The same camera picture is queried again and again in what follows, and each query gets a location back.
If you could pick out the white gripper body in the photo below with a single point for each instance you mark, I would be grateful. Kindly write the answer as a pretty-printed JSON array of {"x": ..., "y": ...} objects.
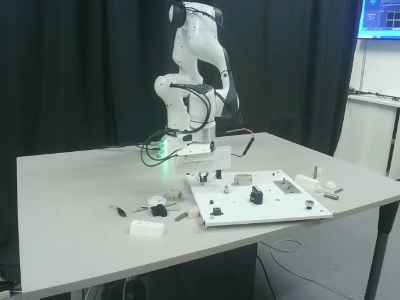
[{"x": 206, "y": 164}]

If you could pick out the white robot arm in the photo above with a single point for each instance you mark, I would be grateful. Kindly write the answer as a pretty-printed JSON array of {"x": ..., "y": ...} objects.
[{"x": 197, "y": 40}]

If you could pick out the grey metal peg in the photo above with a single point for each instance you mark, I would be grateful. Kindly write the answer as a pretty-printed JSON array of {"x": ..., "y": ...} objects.
[
  {"x": 338, "y": 189},
  {"x": 181, "y": 216}
]

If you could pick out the long white peg holder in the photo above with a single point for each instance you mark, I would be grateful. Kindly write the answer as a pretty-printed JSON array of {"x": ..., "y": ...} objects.
[
  {"x": 146, "y": 229},
  {"x": 307, "y": 182}
]

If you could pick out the silver round-head bolt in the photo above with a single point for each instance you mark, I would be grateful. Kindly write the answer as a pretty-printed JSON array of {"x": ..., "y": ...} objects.
[{"x": 309, "y": 204}]

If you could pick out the dark metal square peg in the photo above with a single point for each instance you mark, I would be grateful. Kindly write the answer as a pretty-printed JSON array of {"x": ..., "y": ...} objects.
[{"x": 315, "y": 172}]

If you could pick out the dark metal round peg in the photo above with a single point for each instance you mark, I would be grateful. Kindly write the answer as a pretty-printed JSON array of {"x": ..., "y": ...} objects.
[{"x": 331, "y": 195}]

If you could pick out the flat white mounting plate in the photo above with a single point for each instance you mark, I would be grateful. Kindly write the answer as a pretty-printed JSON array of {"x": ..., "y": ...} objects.
[{"x": 197, "y": 149}]

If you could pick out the metal BNC plug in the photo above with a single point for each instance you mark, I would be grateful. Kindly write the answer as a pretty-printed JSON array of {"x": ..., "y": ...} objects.
[{"x": 225, "y": 189}]

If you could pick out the small white cube holder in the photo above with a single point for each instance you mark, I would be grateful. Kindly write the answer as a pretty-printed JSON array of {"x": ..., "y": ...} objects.
[{"x": 193, "y": 212}]

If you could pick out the white medium gear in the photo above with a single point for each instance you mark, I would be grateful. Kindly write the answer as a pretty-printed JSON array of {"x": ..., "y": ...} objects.
[{"x": 157, "y": 200}]

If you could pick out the thin black probe rod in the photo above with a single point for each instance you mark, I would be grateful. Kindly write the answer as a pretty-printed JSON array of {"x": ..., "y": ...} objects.
[{"x": 249, "y": 145}]

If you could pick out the black D-SUB plug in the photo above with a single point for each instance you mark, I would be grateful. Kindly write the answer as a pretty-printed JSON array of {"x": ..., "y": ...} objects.
[{"x": 157, "y": 210}]

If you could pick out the white task board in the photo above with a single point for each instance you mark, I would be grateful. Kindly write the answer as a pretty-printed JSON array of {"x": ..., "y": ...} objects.
[{"x": 259, "y": 203}]

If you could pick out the metal USB plug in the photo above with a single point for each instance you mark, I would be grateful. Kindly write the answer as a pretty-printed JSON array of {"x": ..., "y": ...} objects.
[{"x": 140, "y": 209}]

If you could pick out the black box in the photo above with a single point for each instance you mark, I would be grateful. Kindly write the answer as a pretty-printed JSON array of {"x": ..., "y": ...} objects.
[{"x": 200, "y": 275}]

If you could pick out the white large gear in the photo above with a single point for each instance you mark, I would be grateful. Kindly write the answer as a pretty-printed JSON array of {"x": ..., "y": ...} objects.
[{"x": 330, "y": 185}]

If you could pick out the white cabinet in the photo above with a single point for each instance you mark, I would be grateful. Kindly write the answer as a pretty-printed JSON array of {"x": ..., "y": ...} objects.
[{"x": 372, "y": 134}]

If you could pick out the black curtain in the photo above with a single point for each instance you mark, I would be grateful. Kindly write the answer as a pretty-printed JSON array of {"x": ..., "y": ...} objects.
[{"x": 62, "y": 62}]

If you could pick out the dark table leg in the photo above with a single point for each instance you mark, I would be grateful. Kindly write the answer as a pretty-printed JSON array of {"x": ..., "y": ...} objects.
[{"x": 379, "y": 250}]

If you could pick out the blue screen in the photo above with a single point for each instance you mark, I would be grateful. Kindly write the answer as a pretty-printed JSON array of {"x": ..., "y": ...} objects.
[{"x": 379, "y": 18}]

